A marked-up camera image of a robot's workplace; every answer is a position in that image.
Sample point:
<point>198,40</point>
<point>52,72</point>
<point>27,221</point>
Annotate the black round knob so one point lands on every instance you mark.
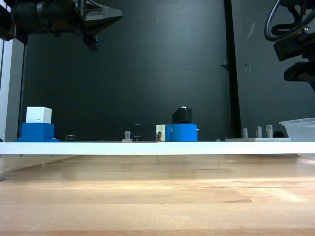
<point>278,134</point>

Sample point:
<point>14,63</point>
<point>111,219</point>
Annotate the clear plastic tub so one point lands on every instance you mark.
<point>302,130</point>

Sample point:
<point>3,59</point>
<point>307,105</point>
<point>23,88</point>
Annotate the grey metal plate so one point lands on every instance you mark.
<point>270,139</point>

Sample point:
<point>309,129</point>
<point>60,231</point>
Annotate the white connector block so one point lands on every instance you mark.
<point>38,114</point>

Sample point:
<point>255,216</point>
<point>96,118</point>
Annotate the grey multi-pin connector housing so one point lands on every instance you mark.
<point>161,130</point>

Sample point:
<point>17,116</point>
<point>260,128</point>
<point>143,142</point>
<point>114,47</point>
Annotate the medium grey metal peg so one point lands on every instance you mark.
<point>259,131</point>

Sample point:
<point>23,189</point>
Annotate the small black socket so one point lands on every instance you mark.
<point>137,130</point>

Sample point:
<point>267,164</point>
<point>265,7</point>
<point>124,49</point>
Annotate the black D-sub connector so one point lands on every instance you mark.
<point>182,115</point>

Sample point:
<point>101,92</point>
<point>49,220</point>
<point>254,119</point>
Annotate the white taskboard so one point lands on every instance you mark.
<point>147,147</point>

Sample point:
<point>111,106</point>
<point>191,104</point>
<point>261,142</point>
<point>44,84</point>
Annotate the blue square mount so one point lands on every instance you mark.
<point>37,131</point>

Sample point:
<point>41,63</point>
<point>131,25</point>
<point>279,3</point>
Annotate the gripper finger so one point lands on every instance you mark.
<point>103,24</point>
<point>108,12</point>

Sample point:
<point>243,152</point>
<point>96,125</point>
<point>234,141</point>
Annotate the blue round connector mount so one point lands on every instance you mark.
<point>183,132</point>

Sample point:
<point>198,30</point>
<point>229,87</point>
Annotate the black threaded knob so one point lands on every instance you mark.
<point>70,138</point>

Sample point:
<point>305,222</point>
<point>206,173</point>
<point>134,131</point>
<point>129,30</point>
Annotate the thin grey metal peg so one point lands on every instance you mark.
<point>245,132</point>

